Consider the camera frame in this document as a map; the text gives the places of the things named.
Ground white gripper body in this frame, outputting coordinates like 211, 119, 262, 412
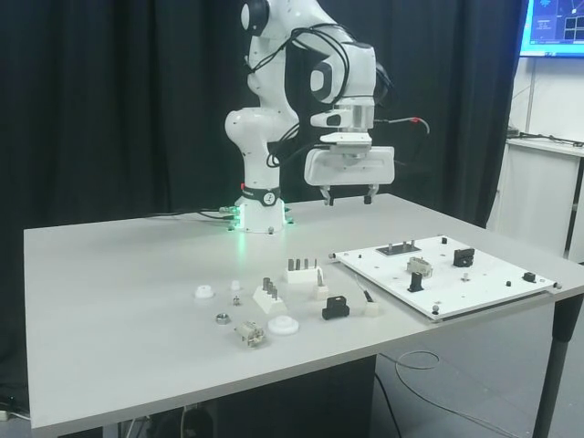
303, 144, 396, 188

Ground white square peg holder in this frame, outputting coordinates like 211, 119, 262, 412
283, 266, 322, 286

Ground black D-SUB plug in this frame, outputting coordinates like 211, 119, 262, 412
320, 295, 350, 321

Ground white round peg holder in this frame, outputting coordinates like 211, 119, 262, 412
252, 285, 287, 315

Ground white large gear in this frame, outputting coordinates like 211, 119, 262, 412
267, 316, 300, 339

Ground white task board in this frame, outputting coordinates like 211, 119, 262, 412
328, 235, 563, 326

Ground metal waterproof plug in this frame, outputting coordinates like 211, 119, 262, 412
233, 322, 267, 350

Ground white cabinet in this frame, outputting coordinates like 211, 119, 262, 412
485, 136, 584, 265

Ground black curtain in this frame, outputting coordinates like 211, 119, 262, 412
0, 0, 533, 275

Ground blue screen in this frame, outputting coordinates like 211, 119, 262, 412
518, 0, 584, 59

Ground dark table leg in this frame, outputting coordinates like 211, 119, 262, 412
550, 291, 579, 438

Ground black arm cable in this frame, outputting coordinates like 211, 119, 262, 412
245, 26, 353, 171
373, 61, 394, 102

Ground black base cable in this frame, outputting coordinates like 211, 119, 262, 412
152, 205, 238, 222

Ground grey floor cable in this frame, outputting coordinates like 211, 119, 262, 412
378, 349, 584, 438

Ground black cables on cabinet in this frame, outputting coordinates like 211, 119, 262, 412
506, 129, 584, 148

